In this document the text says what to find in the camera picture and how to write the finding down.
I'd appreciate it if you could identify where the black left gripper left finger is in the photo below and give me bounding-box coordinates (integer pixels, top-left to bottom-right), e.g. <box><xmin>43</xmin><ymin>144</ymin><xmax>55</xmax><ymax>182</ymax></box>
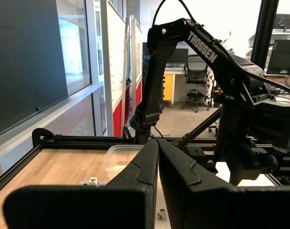
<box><xmin>2</xmin><ymin>139</ymin><xmax>159</xmax><ymax>229</ymax></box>

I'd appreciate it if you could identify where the black aluminium frame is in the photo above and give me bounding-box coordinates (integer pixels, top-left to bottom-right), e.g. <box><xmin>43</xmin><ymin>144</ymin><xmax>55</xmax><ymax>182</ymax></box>
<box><xmin>0</xmin><ymin>0</ymin><xmax>290</xmax><ymax>198</ymax></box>

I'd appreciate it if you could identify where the white desk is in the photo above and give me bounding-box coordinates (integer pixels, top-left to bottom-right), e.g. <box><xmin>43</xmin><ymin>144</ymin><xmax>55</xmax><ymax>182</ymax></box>
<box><xmin>163</xmin><ymin>66</ymin><xmax>209</xmax><ymax>104</ymax></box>

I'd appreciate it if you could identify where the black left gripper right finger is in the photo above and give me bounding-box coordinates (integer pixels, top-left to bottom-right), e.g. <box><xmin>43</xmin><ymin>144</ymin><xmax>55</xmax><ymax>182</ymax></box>
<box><xmin>158</xmin><ymin>139</ymin><xmax>290</xmax><ymax>229</ymax></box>

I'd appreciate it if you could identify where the dark computer monitor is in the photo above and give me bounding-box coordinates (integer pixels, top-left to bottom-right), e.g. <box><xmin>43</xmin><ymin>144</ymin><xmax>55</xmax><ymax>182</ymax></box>
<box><xmin>277</xmin><ymin>13</ymin><xmax>290</xmax><ymax>33</ymax></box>
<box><xmin>266</xmin><ymin>39</ymin><xmax>290</xmax><ymax>75</ymax></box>
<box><xmin>168</xmin><ymin>48</ymin><xmax>189</xmax><ymax>64</ymax></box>

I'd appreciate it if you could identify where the black office chair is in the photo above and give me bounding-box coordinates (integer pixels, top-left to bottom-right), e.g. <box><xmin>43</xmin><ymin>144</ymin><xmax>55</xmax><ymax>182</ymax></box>
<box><xmin>181</xmin><ymin>54</ymin><xmax>219</xmax><ymax>113</ymax></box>

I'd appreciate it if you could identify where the clear plastic tub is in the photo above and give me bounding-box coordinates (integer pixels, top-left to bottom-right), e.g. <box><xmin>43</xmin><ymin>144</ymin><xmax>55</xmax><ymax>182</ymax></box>
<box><xmin>103</xmin><ymin>145</ymin><xmax>146</xmax><ymax>174</ymax></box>

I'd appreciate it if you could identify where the yellow cabinet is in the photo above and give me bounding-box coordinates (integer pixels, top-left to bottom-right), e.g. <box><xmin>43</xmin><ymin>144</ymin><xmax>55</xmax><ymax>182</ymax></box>
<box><xmin>163</xmin><ymin>73</ymin><xmax>174</xmax><ymax>101</ymax></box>

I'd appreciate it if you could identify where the white partition with red base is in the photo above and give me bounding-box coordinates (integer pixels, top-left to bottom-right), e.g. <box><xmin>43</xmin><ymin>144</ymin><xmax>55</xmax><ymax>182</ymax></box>
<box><xmin>100</xmin><ymin>0</ymin><xmax>127</xmax><ymax>137</ymax></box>
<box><xmin>129</xmin><ymin>14</ymin><xmax>144</xmax><ymax>108</ymax></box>

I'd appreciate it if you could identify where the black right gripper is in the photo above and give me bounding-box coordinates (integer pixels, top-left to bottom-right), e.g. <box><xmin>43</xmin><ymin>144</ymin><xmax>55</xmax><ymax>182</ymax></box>
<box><xmin>215</xmin><ymin>104</ymin><xmax>279</xmax><ymax>187</ymax></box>

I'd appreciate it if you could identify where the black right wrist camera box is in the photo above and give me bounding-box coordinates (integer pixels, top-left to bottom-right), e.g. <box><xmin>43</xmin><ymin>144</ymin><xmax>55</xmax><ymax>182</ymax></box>
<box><xmin>249</xmin><ymin>104</ymin><xmax>290</xmax><ymax>153</ymax></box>

